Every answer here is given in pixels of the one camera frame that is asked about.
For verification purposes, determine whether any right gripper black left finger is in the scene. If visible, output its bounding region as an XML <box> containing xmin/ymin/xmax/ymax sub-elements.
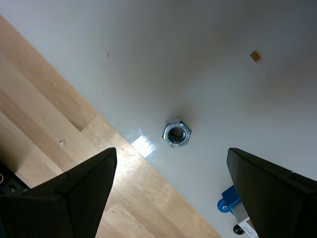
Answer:
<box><xmin>0</xmin><ymin>147</ymin><xmax>117</xmax><ymax>238</ymax></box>

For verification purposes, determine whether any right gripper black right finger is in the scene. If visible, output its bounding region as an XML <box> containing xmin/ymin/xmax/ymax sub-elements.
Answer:
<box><xmin>227</xmin><ymin>148</ymin><xmax>317</xmax><ymax>238</ymax></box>

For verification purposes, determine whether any silver M12 hex nut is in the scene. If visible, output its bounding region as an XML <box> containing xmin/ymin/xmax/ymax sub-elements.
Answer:
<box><xmin>162</xmin><ymin>118</ymin><xmax>193</xmax><ymax>147</ymax></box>

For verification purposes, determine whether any small blue connector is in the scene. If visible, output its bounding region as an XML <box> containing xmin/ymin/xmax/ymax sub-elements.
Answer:
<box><xmin>217</xmin><ymin>184</ymin><xmax>257</xmax><ymax>238</ymax></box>

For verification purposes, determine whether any clear tape piece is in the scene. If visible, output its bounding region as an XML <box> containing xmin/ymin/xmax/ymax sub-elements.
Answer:
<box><xmin>130</xmin><ymin>134</ymin><xmax>157</xmax><ymax>159</ymax></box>

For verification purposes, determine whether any white board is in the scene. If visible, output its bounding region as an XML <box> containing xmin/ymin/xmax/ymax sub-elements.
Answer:
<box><xmin>0</xmin><ymin>0</ymin><xmax>317</xmax><ymax>238</ymax></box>

